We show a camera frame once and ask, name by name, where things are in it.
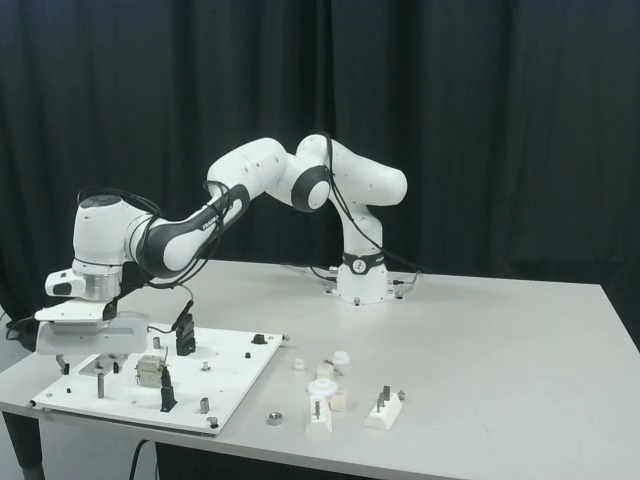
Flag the black D-SUB plug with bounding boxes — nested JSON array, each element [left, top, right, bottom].
[[174, 313, 197, 357]]

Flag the flat white mounting plate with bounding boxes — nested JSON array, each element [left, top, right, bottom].
[[33, 298, 120, 322]]

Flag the silver flange ring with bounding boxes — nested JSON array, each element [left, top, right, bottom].
[[81, 272, 123, 305]]

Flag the black curtain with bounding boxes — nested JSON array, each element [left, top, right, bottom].
[[0, 0, 640, 326]]

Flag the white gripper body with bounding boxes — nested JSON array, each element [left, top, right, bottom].
[[34, 312, 150, 357]]

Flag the white round peg holder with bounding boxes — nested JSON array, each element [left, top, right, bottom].
[[304, 394, 335, 435]]

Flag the thin black rod on wire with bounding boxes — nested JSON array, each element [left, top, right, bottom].
[[145, 284, 197, 335]]

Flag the white square peg holder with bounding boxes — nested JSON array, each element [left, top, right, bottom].
[[363, 397, 404, 430]]

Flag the white box with dark window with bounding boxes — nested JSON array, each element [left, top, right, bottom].
[[44, 268, 87, 300]]

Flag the dark table leg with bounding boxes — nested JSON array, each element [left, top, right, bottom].
[[2, 410, 45, 480]]

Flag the white task board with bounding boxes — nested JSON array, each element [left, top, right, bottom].
[[29, 324, 290, 441]]

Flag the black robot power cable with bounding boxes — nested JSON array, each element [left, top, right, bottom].
[[279, 262, 346, 281]]

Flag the thick black floor cable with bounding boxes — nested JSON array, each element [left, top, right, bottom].
[[130, 438, 154, 480]]

